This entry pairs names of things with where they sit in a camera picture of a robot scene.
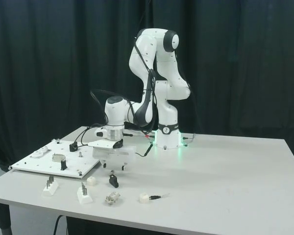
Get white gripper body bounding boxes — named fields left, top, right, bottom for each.
left=92, top=145, right=137, bottom=170

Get black D-SUB plug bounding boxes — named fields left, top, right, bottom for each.
left=109, top=174, right=120, bottom=189

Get beige metal connector plug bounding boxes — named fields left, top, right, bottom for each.
left=104, top=191, right=121, bottom=205

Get white holder with metal pegs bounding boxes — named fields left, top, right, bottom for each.
left=76, top=182, right=94, bottom=205
left=41, top=175, right=60, bottom=198

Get white task board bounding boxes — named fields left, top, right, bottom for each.
left=9, top=139, right=106, bottom=179

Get white gears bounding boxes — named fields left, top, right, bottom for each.
left=32, top=146, right=51, bottom=159

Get black curtains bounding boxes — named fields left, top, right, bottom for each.
left=0, top=0, right=294, bottom=162

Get black table leg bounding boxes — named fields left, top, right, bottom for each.
left=0, top=200, right=11, bottom=235

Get thin black rod on wire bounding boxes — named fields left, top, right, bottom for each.
left=135, top=143, right=154, bottom=157

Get black wrist camera cables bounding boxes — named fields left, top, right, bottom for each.
left=73, top=124, right=105, bottom=148

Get black plug with short cable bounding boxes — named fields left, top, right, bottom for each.
left=148, top=192, right=170, bottom=200

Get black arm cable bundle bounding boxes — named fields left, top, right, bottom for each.
left=90, top=36, right=160, bottom=138

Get black cable under table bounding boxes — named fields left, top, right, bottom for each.
left=54, top=214, right=66, bottom=235

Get thin black cable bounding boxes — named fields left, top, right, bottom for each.
left=172, top=48, right=203, bottom=135

